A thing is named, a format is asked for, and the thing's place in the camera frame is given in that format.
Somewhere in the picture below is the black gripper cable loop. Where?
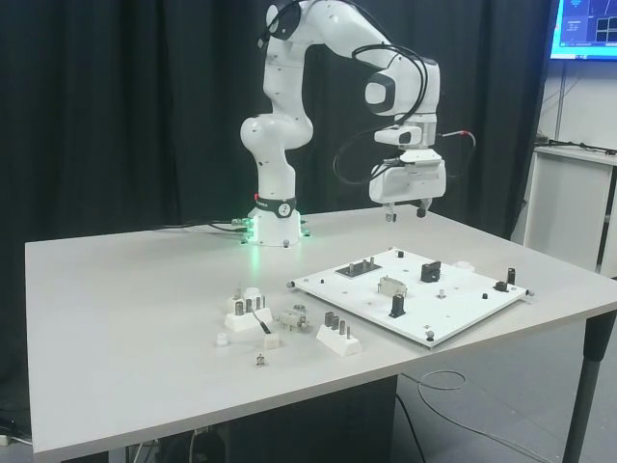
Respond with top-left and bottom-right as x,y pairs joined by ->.
331,114 -> 411,189

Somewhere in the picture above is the white round peg holder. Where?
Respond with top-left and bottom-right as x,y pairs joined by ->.
225,296 -> 274,334

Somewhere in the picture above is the white cabinet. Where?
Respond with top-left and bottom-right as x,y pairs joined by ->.
510,144 -> 617,281

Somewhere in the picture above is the black floor cable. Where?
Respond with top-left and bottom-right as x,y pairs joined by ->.
394,394 -> 428,463

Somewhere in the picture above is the white task board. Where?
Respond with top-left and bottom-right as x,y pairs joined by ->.
286,246 -> 536,351

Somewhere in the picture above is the white square peg holder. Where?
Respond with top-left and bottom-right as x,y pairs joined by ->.
315,323 -> 362,358

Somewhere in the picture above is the blue monitor screen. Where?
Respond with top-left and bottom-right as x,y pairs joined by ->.
549,0 -> 617,63

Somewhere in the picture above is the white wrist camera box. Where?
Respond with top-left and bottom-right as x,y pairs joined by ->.
374,125 -> 420,146

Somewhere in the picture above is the black table leg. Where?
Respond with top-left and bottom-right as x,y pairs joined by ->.
562,315 -> 609,463

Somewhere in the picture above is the black curtain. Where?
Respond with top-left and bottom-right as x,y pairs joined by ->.
0,0 -> 566,385

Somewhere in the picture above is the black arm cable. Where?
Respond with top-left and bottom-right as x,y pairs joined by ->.
354,44 -> 435,127

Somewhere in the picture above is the black base cable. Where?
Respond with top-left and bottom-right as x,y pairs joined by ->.
163,219 -> 252,237

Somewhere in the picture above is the silver flange ring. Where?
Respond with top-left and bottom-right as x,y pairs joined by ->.
416,120 -> 438,147

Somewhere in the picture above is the grey D-SUB plug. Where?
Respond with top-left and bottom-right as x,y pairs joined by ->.
273,312 -> 309,335

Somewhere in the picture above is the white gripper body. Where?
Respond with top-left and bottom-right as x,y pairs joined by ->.
368,161 -> 447,204

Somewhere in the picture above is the flat white mounting plate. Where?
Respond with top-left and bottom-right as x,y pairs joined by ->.
398,149 -> 443,164

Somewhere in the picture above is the grey floor cable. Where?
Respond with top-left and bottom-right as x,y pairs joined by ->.
416,369 -> 569,450

